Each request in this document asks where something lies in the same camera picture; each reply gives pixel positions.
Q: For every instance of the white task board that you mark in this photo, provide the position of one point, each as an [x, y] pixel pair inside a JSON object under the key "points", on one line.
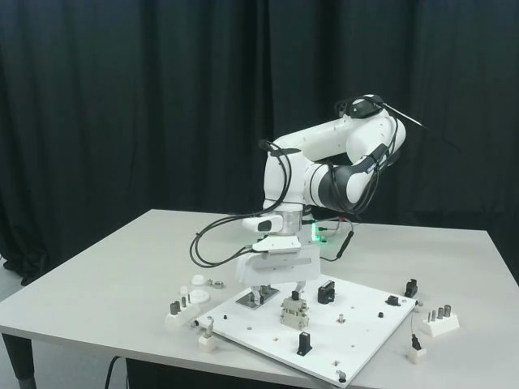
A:
{"points": [[365, 344]]}

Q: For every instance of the black D-SUB plug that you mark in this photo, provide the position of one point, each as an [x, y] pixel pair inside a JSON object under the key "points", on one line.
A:
{"points": [[411, 287]]}

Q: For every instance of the flat white mount plate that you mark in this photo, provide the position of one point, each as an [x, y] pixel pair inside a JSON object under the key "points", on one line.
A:
{"points": [[277, 245]]}

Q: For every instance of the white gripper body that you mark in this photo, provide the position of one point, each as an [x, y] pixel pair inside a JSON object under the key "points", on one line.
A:
{"points": [[280, 269]]}

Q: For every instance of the white medium gear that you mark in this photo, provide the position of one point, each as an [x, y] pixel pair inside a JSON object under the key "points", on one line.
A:
{"points": [[197, 280]]}

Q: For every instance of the black curtain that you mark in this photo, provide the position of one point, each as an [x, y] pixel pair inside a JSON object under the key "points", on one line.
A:
{"points": [[121, 81]]}

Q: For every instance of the white box with dark window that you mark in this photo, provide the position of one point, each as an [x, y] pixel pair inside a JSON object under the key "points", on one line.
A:
{"points": [[261, 225]]}

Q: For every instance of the large metal square peg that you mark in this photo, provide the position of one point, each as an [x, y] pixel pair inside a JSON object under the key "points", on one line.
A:
{"points": [[175, 309]]}

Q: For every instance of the small white plug holder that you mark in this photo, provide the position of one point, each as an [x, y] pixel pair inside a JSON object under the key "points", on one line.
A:
{"points": [[207, 345], [416, 356]]}

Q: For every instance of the thin black rod red tag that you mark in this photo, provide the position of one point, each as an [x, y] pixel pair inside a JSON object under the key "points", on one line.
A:
{"points": [[346, 245]]}

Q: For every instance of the dark table leg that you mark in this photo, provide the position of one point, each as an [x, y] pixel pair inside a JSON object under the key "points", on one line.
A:
{"points": [[18, 360]]}

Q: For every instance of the metal USB plug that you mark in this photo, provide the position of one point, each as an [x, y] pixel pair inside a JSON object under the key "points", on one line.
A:
{"points": [[208, 330]]}

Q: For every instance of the large metal round peg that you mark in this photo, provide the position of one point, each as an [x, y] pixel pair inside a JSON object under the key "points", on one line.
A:
{"points": [[447, 311]]}

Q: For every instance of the white holder with round pegs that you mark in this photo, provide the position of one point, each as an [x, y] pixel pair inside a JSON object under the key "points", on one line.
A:
{"points": [[440, 327]]}

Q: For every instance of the medium metal round peg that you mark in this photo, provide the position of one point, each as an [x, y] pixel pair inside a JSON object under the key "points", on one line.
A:
{"points": [[439, 314]]}

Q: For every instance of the grey waterproof plug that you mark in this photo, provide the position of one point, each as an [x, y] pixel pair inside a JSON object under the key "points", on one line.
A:
{"points": [[294, 306]]}

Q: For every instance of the metal bolt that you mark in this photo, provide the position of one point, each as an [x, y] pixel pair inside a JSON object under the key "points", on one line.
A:
{"points": [[219, 284]]}

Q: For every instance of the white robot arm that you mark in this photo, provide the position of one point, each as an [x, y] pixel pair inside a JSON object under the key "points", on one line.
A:
{"points": [[324, 138]]}

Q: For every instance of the black Ethernet plug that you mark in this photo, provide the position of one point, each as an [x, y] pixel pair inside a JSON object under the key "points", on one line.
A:
{"points": [[415, 341]]}

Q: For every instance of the small metal round peg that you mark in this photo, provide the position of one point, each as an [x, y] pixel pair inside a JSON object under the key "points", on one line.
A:
{"points": [[429, 316]]}

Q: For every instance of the white large gear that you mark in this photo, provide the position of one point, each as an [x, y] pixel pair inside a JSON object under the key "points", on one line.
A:
{"points": [[200, 296]]}

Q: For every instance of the black table frame panel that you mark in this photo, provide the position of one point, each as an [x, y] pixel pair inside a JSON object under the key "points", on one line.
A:
{"points": [[182, 374]]}

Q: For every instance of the white holder with square pegs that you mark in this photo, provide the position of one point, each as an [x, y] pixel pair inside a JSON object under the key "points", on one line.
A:
{"points": [[182, 318]]}

